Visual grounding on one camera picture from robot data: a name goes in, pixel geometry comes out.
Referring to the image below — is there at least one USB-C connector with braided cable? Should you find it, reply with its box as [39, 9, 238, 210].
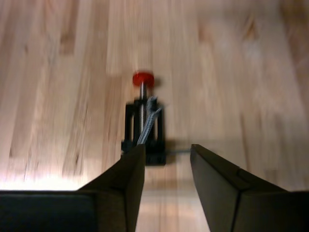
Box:
[136, 96, 161, 147]

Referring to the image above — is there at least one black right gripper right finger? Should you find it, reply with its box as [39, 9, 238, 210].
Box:
[190, 144, 309, 232]

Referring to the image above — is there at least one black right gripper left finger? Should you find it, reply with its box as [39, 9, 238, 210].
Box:
[0, 145, 146, 232]

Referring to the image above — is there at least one black vise with red knob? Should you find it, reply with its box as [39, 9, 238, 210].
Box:
[120, 71, 168, 166]

